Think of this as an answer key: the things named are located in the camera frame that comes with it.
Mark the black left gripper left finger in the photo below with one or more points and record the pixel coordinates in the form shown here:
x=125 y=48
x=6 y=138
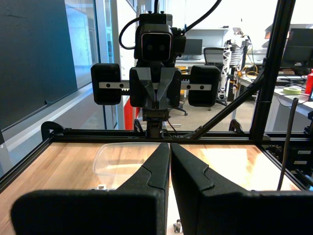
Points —
x=97 y=213

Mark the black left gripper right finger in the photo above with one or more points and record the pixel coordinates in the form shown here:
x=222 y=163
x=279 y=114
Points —
x=244 y=213

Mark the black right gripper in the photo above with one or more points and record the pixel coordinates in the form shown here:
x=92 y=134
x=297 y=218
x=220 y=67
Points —
x=106 y=73

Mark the red panel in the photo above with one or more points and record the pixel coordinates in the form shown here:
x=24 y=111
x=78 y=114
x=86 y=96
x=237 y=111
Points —
x=128 y=115

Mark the white office desk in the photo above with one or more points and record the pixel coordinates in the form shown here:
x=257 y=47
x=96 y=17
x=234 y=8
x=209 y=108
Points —
x=305 y=117
x=195 y=64

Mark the clear plastic tub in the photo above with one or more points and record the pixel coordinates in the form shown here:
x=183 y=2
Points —
x=110 y=159

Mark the black computer monitor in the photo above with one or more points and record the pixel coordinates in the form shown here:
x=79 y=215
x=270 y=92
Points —
x=298 y=49
x=194 y=47

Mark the black office chair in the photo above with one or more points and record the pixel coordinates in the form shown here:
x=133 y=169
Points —
x=214 y=55

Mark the black upright rod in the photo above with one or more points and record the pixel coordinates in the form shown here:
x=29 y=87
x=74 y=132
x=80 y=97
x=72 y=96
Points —
x=288 y=137

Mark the white striped robot figure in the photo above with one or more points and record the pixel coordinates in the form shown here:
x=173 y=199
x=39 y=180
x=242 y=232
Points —
x=236 y=55

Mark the glass partition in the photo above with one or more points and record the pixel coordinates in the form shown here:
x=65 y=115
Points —
x=83 y=36

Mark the green tape roll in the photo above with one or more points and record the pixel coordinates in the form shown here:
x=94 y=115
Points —
x=292 y=90

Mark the red bottle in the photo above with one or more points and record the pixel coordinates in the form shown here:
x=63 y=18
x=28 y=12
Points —
x=309 y=82

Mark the small metal bracket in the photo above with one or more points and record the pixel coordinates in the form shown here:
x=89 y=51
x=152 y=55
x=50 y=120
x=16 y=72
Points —
x=177 y=226
x=101 y=187

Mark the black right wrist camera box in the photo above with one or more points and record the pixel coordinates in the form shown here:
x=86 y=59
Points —
x=156 y=42

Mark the black aluminium frame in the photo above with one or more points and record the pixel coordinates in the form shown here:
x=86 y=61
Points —
x=97 y=135

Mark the black frame corner bracket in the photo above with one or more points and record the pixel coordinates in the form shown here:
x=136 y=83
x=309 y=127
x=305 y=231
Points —
x=50 y=126
x=236 y=124

